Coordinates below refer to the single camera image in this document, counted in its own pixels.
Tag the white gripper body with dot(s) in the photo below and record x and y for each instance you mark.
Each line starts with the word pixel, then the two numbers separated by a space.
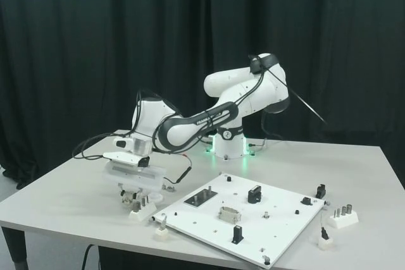
pixel 136 176

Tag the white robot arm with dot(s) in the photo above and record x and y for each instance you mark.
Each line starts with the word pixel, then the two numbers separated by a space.
pixel 240 86

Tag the medium metal square peg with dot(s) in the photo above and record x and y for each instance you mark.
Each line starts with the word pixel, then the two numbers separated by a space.
pixel 143 202

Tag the large metal square peg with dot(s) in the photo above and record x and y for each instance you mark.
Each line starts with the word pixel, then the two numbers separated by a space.
pixel 136 207

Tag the white large gear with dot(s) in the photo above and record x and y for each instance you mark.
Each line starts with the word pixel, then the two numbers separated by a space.
pixel 157 198

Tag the white holder with square pegs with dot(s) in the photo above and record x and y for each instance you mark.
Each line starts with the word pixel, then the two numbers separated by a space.
pixel 142 214

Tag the metal bolt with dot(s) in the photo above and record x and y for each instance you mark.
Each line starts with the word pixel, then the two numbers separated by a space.
pixel 169 188

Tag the white box with dark window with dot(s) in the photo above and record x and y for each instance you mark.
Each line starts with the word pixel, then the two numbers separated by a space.
pixel 124 143

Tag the metal USB plug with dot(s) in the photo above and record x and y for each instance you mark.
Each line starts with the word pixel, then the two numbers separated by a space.
pixel 163 224

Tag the small white plug holder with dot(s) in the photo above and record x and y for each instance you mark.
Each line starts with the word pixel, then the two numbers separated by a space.
pixel 162 236
pixel 325 244

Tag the thin black rod red tag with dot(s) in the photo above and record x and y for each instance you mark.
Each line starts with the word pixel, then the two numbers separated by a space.
pixel 185 173

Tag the dark table leg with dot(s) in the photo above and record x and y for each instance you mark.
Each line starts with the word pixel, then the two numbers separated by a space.
pixel 14 248

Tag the white task board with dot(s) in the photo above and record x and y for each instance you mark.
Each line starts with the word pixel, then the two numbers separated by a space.
pixel 284 235

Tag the black curtain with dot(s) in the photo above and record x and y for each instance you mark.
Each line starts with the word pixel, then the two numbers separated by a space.
pixel 95 29

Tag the black D-SUB plug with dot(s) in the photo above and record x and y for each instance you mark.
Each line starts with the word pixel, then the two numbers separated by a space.
pixel 321 191

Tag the black Ethernet plug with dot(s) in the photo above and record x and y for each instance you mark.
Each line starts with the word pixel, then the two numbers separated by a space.
pixel 324 232

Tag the small metal round peg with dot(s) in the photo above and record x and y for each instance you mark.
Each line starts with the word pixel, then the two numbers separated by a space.
pixel 335 213

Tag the medium metal round peg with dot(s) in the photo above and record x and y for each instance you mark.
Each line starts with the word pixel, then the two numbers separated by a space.
pixel 342 211

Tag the white holder with round pegs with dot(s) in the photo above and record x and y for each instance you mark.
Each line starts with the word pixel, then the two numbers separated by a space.
pixel 343 222

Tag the large metal round peg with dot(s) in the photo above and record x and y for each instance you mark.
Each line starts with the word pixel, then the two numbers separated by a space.
pixel 349 209

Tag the flat white mount plate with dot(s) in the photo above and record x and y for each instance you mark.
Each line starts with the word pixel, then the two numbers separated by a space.
pixel 123 157

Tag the black table frame panel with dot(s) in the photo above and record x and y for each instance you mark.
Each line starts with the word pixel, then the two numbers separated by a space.
pixel 142 259

